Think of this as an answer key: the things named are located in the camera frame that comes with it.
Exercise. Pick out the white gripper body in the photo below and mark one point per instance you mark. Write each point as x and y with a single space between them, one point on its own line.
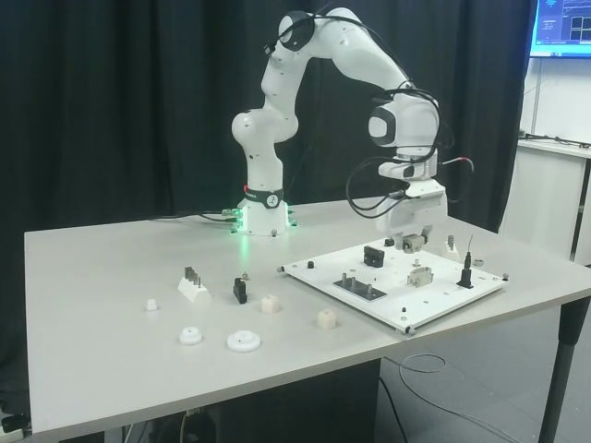
411 214

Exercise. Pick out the grey metal waterproof plug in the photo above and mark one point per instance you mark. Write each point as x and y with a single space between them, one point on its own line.
412 243

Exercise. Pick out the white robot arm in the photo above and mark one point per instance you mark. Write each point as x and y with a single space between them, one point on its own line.
263 184

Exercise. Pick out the large metal round peg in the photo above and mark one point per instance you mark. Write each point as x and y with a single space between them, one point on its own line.
451 239

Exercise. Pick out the white round peg holder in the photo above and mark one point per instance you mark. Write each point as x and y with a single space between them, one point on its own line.
451 251

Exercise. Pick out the black USB plug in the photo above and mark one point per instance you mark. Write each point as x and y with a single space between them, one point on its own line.
466 265

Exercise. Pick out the small metal nut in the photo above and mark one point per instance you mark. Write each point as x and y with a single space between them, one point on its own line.
478 263

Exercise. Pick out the white task board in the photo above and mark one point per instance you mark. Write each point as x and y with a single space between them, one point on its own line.
438 300

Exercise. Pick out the small white plug holder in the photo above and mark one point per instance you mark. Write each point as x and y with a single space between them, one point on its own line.
327 319
272 305

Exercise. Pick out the white cabinet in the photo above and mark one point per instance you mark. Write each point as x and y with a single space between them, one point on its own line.
545 194

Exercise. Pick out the metal BNC plug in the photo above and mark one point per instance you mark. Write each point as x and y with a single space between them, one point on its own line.
245 277

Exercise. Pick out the black D-SUB plug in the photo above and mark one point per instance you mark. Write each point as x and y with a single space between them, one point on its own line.
239 293

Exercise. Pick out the black table leg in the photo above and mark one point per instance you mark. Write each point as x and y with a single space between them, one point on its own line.
565 350

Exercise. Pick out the white large gear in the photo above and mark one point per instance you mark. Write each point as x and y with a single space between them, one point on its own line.
244 343

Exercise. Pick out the black box under table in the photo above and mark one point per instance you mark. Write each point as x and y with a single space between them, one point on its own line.
300 406

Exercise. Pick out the white square peg holder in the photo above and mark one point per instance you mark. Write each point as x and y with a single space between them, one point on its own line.
196 293

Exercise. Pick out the large metal square peg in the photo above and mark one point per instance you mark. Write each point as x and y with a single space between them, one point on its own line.
189 273

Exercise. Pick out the white medium gear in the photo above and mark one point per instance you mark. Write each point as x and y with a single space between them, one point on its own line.
190 337

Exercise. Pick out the blue screen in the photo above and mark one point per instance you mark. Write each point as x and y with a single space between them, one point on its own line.
563 27

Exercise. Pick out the white small gear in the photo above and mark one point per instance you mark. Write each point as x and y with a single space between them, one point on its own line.
150 305

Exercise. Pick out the black curtain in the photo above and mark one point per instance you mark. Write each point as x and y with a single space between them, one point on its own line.
115 92

